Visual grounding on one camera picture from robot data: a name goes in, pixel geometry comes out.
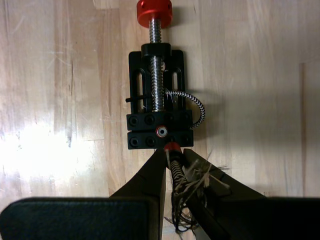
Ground braided black white cable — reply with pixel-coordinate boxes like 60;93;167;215
163;89;206;130

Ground thin black cable tie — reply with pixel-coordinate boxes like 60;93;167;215
124;96;154;102

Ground red rca plug frayed wires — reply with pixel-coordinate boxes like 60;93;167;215
163;141;231;233

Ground black vise with red knob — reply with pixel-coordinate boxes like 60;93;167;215
124;0;195;151

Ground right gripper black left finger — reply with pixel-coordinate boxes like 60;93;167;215
0;149;166;240

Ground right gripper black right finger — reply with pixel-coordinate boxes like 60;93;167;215
183;148;320;240

